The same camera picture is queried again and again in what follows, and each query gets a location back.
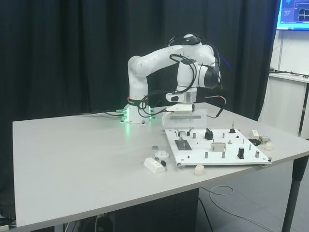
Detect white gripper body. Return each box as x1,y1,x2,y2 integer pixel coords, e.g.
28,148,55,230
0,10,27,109
161,109,209,131

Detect white task board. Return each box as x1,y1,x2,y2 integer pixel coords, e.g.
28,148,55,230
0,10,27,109
164,128,273,168

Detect white long holder block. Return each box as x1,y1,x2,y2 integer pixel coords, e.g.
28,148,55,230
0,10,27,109
143,157,167,174

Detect black D-SUB plug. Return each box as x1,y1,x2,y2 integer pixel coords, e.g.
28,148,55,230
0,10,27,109
248,135,267,146

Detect white cabinet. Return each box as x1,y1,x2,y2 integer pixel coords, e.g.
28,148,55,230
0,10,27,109
267,72,309,140

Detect black curtains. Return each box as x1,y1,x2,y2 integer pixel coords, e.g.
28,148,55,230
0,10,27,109
0,0,282,219

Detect dark table leg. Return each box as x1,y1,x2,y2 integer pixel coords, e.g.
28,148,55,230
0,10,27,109
281,154,305,232

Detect blue screen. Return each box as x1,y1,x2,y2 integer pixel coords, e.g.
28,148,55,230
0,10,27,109
276,0,309,31

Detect white power strip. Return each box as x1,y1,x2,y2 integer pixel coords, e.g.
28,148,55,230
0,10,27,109
0,217,15,231

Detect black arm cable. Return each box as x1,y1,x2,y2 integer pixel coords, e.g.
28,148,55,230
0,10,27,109
137,90,169,119

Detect black base cable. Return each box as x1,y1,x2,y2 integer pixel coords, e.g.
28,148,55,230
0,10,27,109
81,110,121,116

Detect grey floor cable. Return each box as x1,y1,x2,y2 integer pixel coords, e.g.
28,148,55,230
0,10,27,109
208,185,292,227

